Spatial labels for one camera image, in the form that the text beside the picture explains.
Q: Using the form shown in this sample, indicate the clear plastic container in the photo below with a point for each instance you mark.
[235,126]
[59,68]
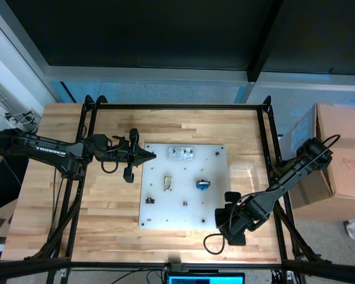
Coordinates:
[247,177]

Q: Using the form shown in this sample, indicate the blue socket block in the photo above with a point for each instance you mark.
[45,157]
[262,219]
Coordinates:
[202,185]

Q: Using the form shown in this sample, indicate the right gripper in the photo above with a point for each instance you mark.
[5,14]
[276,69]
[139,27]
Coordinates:
[232,220]

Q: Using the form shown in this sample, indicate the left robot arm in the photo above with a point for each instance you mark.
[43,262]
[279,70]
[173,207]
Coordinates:
[47,151]

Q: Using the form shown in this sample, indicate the steel bar fitting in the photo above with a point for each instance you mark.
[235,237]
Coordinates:
[180,153]

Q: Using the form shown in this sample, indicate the black block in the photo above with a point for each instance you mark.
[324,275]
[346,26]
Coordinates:
[150,200]

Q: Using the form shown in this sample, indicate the white task board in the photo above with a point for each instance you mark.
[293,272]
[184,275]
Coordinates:
[177,213]

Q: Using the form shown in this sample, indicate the blue screen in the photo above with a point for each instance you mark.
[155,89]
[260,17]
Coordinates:
[205,279]

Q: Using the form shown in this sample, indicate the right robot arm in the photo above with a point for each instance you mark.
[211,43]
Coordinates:
[293,173]

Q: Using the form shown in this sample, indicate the cardboard box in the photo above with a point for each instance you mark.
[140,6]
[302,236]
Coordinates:
[343,165]

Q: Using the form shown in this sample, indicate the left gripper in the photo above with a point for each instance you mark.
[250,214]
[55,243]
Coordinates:
[133,139]

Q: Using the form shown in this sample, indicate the beige many-pin connector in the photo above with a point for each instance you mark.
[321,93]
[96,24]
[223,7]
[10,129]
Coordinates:
[168,183]

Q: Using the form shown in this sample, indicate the black frame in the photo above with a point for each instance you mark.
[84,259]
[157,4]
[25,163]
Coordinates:
[177,106]

